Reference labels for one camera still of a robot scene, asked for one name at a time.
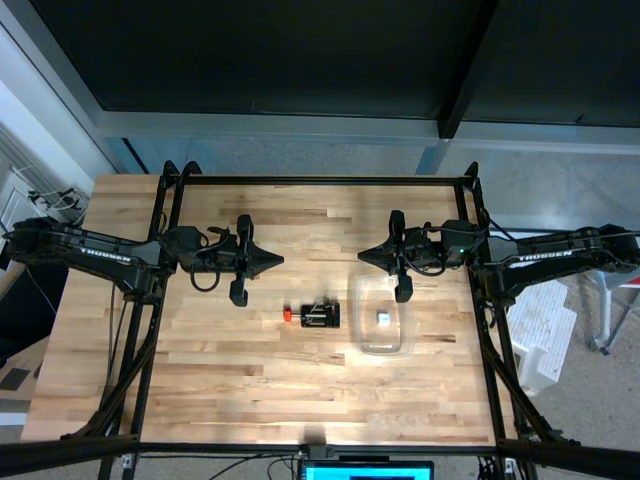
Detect white stepped foam block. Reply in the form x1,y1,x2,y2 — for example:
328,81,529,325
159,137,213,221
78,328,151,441
505,279,577,399

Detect black aluminium table frame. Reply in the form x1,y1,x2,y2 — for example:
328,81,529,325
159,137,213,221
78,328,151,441
0,159,640,480

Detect black clamp fixture base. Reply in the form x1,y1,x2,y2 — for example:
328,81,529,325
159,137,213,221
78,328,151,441
299,298,342,330

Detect blue laptop screen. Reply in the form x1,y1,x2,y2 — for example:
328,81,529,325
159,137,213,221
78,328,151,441
299,460,435,480

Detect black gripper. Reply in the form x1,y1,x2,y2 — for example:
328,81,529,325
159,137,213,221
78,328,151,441
357,210,432,303
214,214,285,307

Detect black low camera box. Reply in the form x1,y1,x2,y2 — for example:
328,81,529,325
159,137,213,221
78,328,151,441
298,433,337,462

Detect brown cardboard box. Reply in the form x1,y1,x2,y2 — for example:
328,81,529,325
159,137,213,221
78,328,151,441
0,335,52,401

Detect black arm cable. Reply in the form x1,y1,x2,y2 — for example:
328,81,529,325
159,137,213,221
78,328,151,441
188,227,232,294
399,223,494,277

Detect grey metal wheeled stand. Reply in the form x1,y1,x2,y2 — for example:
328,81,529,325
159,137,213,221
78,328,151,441
587,272,640,357

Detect tangled black white cables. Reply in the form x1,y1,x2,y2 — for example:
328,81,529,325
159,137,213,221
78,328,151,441
25,185,90,217

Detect clear plastic tub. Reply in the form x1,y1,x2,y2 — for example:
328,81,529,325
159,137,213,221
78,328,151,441
348,272,415,357

